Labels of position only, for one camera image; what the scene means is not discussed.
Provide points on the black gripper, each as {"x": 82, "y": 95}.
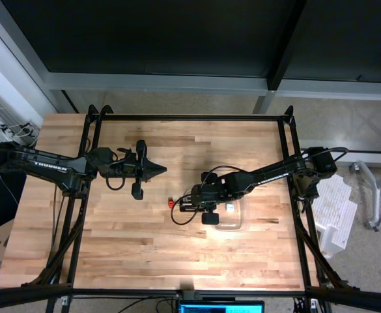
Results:
{"x": 128, "y": 168}
{"x": 206, "y": 195}

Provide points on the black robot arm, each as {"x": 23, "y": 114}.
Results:
{"x": 275, "y": 174}
{"x": 47, "y": 164}

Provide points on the black clamp with red knob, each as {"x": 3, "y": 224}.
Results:
{"x": 170, "y": 202}

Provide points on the clear plastic tub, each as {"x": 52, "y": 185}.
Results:
{"x": 232, "y": 221}

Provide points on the laptop with blue screen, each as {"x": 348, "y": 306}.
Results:
{"x": 219, "y": 308}

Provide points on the grey chair base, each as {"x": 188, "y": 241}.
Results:
{"x": 376, "y": 208}

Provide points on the black metal frame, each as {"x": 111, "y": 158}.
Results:
{"x": 190, "y": 120}

